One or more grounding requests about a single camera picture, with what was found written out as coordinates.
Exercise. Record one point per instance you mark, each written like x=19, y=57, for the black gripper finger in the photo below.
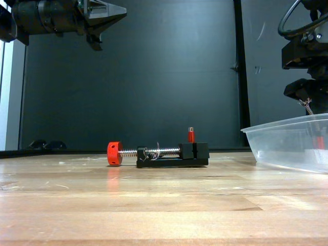
x=116, y=11
x=102, y=24

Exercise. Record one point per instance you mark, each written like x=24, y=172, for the clear plastic tub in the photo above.
x=282, y=143

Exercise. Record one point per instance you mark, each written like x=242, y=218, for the black vise with red knob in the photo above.
x=194, y=153

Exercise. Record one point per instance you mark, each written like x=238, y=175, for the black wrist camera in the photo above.
x=297, y=53

